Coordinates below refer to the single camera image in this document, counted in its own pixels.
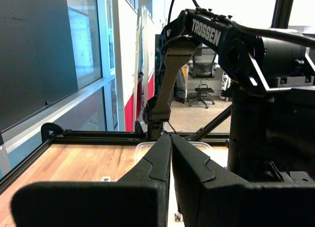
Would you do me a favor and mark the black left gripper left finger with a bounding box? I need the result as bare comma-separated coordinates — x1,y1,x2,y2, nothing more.
10,133,171,227

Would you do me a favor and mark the black aluminium frame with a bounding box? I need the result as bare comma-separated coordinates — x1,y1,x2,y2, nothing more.
0,0,297,195

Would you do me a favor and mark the black mesh office chair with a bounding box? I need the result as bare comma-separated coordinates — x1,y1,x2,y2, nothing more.
188,52,218,109

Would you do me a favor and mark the red wall panel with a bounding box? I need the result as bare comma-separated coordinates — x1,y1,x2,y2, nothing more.
124,93,135,132

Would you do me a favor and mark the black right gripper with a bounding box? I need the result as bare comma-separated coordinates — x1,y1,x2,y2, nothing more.
227,86,315,183

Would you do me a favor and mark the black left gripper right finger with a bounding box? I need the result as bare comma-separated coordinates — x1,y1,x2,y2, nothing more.
171,134,315,227

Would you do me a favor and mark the clear plastic tub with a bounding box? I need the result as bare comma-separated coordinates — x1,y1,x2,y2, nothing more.
136,141,214,163

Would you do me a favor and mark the dark hanging jacket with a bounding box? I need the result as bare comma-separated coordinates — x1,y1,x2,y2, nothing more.
173,69,187,104

